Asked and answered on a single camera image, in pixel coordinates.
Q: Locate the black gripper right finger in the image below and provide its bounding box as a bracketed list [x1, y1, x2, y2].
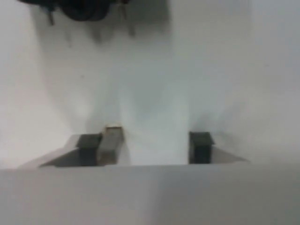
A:
[188, 131, 251, 165]

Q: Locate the white task board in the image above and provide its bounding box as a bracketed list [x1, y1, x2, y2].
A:
[0, 0, 300, 170]

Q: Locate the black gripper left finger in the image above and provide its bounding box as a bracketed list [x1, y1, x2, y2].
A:
[38, 133, 104, 167]

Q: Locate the metal square peg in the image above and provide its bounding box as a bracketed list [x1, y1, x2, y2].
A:
[97, 126, 124, 166]

